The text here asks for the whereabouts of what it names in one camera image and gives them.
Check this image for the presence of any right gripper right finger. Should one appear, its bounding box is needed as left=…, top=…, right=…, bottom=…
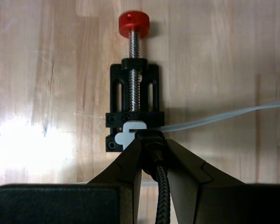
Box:
left=165, top=138, right=280, bottom=224

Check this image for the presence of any white receptacle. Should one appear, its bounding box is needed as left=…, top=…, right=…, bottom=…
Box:
left=115, top=121, right=147, bottom=151

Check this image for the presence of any white extension cord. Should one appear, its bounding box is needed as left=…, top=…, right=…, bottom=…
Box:
left=160, top=99, right=280, bottom=134

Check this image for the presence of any black power plug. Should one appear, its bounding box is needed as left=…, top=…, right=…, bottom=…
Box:
left=135, top=130, right=172, bottom=224

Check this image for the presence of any black clamp with red knob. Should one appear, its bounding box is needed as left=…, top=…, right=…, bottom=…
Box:
left=105, top=10, right=166, bottom=154

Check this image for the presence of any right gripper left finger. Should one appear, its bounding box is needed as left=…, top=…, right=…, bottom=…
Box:
left=0, top=138, right=142, bottom=224

